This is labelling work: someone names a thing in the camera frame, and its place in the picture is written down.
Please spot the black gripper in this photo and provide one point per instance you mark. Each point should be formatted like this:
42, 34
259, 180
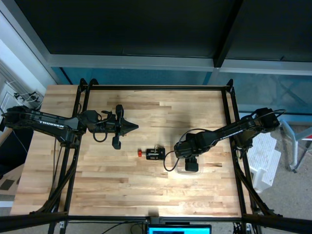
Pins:
119, 126
192, 165

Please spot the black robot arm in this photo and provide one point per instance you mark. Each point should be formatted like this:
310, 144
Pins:
231, 130
48, 123

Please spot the clear plastic tub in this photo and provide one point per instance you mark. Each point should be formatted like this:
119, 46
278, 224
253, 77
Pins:
180, 170

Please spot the black clamp with red knob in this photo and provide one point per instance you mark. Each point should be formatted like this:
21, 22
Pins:
153, 156

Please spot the blue lit laptop screen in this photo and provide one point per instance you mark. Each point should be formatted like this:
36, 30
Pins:
178, 230

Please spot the white stepped plastic stool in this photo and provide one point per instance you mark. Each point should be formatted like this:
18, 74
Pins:
263, 165

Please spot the grey metal stand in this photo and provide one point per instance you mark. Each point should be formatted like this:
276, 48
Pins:
293, 146

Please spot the flat cardboard box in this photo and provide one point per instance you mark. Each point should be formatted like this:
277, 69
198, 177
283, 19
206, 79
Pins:
12, 175

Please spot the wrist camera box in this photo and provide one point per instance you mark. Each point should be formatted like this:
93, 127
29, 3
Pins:
180, 150

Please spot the small black camera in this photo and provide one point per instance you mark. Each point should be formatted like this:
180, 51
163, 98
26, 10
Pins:
154, 220

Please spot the black aluminium frame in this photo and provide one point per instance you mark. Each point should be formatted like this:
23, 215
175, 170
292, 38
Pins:
29, 220

